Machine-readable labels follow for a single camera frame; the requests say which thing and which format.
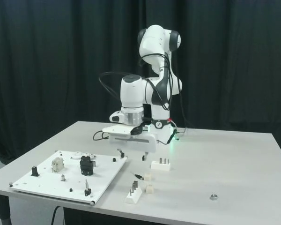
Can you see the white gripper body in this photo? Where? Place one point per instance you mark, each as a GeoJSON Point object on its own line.
{"type": "Point", "coordinates": [140, 141]}

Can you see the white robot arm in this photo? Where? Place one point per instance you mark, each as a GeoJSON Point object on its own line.
{"type": "Point", "coordinates": [154, 70]}

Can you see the white round peg holder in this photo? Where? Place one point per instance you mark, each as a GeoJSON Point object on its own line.
{"type": "Point", "coordinates": [160, 167]}

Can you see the large metal square peg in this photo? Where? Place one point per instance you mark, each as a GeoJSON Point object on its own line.
{"type": "Point", "coordinates": [135, 183]}

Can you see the medium metal square peg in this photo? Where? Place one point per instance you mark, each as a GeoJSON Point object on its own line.
{"type": "Point", "coordinates": [132, 188]}

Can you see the white square peg holder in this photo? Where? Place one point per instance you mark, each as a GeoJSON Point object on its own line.
{"type": "Point", "coordinates": [133, 198]}

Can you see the beige square connector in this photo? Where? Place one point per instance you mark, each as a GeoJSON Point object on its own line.
{"type": "Point", "coordinates": [55, 164]}

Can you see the black USB plug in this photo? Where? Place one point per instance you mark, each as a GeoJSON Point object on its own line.
{"type": "Point", "coordinates": [138, 176]}

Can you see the small white plug holder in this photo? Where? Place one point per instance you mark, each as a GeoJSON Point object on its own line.
{"type": "Point", "coordinates": [147, 177]}
{"type": "Point", "coordinates": [149, 189]}

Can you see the flat white mounting plate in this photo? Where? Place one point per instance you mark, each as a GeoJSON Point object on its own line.
{"type": "Point", "coordinates": [118, 130]}

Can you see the thin black rod red tag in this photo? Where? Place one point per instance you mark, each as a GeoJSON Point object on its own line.
{"type": "Point", "coordinates": [172, 137]}

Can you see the black D-SUB plug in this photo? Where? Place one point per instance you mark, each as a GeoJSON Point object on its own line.
{"type": "Point", "coordinates": [86, 167]}

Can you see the metal BNC plug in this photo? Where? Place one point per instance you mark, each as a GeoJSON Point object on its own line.
{"type": "Point", "coordinates": [63, 178]}

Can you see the white task board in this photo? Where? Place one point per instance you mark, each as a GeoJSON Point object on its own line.
{"type": "Point", "coordinates": [61, 187]}

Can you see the metal nut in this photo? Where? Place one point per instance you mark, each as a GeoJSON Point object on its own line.
{"type": "Point", "coordinates": [212, 197]}

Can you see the black curtain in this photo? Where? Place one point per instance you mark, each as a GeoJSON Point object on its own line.
{"type": "Point", "coordinates": [37, 58]}

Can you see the dark grey table leg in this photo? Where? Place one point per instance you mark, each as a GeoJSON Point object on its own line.
{"type": "Point", "coordinates": [1, 208]}

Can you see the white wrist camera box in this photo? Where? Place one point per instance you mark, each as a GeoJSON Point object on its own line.
{"type": "Point", "coordinates": [116, 117]}

